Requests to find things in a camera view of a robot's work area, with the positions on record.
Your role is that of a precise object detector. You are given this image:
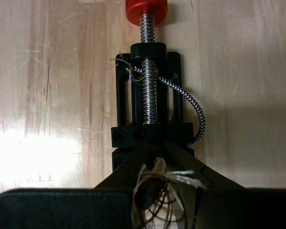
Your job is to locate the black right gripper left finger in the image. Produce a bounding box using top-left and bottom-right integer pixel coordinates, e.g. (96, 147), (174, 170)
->
(0, 140), (151, 229)

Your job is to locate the black white braided cable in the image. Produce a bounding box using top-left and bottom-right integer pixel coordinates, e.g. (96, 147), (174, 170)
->
(109, 51), (207, 146)

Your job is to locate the black vise with red knob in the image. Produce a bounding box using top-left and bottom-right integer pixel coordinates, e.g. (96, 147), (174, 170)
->
(111, 0), (195, 178)

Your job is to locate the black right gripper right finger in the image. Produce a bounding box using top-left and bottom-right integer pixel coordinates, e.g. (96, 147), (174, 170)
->
(162, 140), (286, 229)

